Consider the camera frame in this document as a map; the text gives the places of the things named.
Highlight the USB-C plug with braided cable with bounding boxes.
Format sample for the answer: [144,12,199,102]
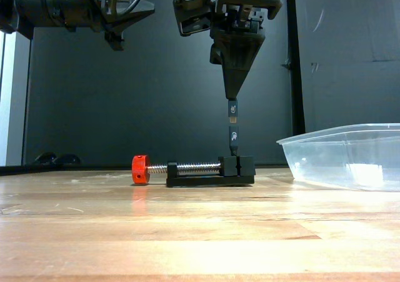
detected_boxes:
[226,99,239,124]

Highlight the black USB-C socket connector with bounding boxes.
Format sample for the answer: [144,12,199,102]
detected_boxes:
[229,125,241,157]

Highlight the black vise with red knob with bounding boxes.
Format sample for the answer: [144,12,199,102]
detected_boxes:
[131,154,256,188]

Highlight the clear plastic tub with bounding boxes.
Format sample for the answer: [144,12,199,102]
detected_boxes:
[276,123,400,192]

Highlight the white block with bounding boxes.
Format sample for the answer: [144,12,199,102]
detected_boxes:
[346,162,384,183]

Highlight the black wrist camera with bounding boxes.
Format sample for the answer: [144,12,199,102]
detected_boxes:
[173,0,219,38]

